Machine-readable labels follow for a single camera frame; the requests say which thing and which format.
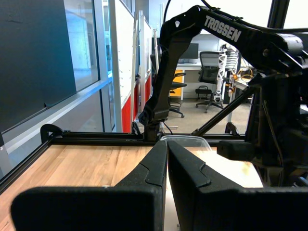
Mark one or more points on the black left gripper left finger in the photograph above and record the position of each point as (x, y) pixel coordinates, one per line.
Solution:
(96, 209)

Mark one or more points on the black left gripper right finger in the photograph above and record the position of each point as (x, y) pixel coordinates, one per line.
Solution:
(228, 209)

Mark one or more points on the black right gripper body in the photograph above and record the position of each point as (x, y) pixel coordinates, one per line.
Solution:
(276, 144)

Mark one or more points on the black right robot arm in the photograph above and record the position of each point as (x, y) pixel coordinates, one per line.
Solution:
(221, 29)

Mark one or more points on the white plastic board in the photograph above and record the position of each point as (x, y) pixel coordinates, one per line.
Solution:
(228, 178)

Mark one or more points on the clear plastic tub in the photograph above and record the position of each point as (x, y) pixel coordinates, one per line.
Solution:
(190, 140)

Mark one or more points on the white ribbed figure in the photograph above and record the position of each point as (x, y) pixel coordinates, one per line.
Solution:
(220, 79)

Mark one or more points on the black mesh office chair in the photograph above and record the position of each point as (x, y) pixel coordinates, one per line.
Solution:
(208, 72)

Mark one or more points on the white office desk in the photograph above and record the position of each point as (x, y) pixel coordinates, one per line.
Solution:
(192, 66)

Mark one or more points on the black stool chair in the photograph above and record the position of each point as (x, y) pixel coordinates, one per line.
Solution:
(178, 84)

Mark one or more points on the black computer monitor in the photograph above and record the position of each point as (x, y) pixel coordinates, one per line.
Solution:
(190, 53)

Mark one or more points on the white and red partition panel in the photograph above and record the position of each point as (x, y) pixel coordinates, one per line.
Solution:
(125, 60)
(146, 48)

